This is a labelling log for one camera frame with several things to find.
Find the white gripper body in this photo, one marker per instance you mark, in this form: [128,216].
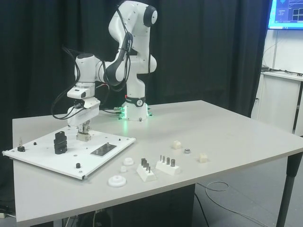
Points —
[80,117]

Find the black curtain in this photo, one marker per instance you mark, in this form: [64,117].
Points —
[47,47]

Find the wide metal square peg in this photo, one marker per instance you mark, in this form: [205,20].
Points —
[143,162]

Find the white square peg holder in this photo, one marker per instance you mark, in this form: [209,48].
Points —
[146,176]

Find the black under-table box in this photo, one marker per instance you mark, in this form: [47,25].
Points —
[154,205]

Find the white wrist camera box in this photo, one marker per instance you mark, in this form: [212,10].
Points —
[75,93]

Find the flat white mounting plate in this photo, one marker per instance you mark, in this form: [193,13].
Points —
[92,102]

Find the white small gear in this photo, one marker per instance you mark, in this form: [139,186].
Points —
[123,169]

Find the medium metal square peg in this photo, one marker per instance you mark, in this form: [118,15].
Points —
[146,164]

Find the small black device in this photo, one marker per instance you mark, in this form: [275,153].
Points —
[265,68]

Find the grey waterproof plug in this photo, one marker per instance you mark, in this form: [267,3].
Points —
[84,130]

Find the black D-SUB plug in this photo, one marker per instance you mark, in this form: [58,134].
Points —
[60,144]

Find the wide metal round peg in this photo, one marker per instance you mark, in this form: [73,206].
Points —
[173,163]

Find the medium metal round peg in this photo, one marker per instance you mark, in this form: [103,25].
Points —
[168,161]

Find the white medium gear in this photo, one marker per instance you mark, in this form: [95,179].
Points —
[127,162]

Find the blue display screen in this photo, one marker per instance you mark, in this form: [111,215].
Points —
[286,14]

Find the white round peg holder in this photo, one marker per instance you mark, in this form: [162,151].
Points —
[169,169]

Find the small metal square peg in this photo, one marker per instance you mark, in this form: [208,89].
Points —
[148,167]

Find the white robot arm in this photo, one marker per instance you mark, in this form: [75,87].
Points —
[139,35]

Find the dark table leg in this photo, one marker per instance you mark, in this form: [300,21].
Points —
[290,189]

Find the white small plug holder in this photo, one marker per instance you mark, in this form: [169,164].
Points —
[203,158]
[176,145]

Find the white large gear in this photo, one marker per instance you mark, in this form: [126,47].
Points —
[117,181]

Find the white power strip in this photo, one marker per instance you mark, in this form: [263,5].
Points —
[2,215]

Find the white task board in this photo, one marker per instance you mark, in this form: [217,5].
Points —
[47,160]

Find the white cabinet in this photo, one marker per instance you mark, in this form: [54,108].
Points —
[277,101]

